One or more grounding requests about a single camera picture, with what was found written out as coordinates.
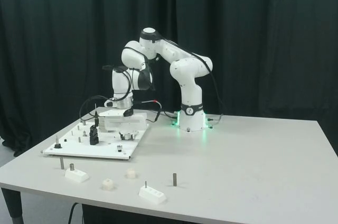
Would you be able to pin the black curtain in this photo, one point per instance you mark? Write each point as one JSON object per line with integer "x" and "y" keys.
{"x": 264, "y": 23}

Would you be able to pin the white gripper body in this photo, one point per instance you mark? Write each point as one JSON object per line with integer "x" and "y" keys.
{"x": 126, "y": 125}

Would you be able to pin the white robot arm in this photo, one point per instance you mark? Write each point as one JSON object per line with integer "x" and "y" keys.
{"x": 190, "y": 97}

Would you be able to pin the white holder with thin peg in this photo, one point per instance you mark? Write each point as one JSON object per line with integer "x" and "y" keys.
{"x": 153, "y": 193}

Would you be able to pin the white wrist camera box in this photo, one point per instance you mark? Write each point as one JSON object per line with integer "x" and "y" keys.
{"x": 110, "y": 103}

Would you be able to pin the metal round peg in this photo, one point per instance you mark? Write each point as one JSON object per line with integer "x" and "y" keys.
{"x": 71, "y": 167}

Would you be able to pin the black D-SUB plug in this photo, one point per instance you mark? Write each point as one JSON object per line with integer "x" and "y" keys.
{"x": 93, "y": 135}

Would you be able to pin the white medium gear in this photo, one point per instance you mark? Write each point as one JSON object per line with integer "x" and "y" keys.
{"x": 131, "y": 173}

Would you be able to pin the flat white mounting plate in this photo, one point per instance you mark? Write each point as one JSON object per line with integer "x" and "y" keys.
{"x": 111, "y": 113}

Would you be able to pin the dark metal peg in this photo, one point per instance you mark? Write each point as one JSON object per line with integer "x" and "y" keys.
{"x": 174, "y": 179}

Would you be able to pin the grey metal peg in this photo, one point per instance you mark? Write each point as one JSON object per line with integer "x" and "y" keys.
{"x": 61, "y": 162}

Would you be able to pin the white task board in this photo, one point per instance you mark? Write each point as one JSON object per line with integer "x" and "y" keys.
{"x": 79, "y": 150}

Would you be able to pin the dark table leg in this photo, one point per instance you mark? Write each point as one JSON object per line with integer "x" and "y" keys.
{"x": 11, "y": 204}

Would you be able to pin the black USB plug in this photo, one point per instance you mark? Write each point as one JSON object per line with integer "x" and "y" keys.
{"x": 96, "y": 119}

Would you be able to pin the white holder with round peg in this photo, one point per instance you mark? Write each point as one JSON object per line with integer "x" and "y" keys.
{"x": 78, "y": 176}

